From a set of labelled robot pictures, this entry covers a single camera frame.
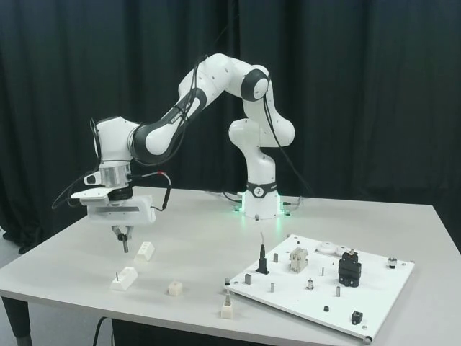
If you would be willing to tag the white mounting plate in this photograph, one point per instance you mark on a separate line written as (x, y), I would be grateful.
(90, 192)

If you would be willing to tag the small white plug holder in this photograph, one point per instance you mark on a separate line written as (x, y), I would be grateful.
(227, 311)

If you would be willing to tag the metal bolt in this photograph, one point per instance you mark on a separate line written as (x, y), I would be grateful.
(227, 280)

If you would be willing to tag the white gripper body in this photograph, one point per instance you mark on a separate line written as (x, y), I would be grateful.
(119, 217)

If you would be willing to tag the dark grey table leg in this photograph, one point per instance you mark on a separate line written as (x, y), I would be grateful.
(16, 320)

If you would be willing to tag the white peg holder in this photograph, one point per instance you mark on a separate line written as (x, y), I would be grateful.
(124, 280)
(144, 253)

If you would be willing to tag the small grey plug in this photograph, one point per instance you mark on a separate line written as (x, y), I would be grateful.
(228, 300)

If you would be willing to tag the white large gear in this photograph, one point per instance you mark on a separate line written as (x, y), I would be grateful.
(326, 248)

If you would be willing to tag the small white cube holder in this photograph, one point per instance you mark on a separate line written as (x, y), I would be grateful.
(175, 289)

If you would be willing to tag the silver waterproof plug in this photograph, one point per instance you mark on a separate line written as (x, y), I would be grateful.
(391, 263)

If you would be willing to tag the black curtain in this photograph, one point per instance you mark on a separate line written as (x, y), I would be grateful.
(72, 90)

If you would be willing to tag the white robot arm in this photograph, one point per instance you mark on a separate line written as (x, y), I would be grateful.
(259, 173)

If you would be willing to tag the white task board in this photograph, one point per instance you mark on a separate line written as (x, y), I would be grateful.
(299, 302)

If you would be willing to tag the white medium gear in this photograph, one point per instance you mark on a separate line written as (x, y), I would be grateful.
(341, 251)

